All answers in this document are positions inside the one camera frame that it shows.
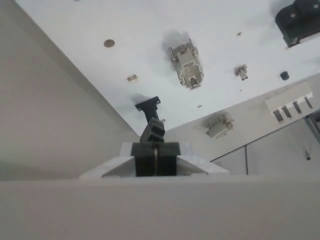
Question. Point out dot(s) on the white task board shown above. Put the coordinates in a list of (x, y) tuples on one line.
[(220, 25)]

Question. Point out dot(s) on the small black bolt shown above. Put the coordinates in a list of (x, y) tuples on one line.
[(284, 75)]

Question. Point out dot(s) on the black USB plug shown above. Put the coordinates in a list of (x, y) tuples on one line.
[(153, 131)]

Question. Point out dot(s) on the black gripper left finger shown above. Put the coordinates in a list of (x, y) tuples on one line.
[(145, 160)]

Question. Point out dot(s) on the large metal square peg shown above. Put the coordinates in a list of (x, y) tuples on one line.
[(278, 116)]

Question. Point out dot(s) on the small metal square peg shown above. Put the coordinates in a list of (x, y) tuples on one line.
[(297, 107)]

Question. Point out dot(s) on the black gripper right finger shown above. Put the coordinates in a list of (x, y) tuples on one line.
[(168, 160)]

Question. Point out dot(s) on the white square peg holder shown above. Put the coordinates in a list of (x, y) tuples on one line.
[(282, 98)]

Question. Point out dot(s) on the medium metal square peg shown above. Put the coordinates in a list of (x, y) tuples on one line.
[(287, 111)]

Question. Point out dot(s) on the thin metal square peg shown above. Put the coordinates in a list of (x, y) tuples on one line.
[(308, 103)]

